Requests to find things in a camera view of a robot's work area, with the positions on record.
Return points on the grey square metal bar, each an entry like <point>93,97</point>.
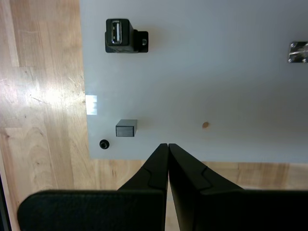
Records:
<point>125,131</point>

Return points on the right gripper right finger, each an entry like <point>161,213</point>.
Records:
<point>240,211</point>

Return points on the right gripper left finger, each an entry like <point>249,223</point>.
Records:
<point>96,209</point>

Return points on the small silver flange connector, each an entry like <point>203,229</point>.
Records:
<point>298,51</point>

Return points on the black board corner screw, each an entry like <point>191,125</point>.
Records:
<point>104,144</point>

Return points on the black USB socket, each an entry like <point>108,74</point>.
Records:
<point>120,36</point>

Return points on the white taskboard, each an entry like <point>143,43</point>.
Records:
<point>192,72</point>

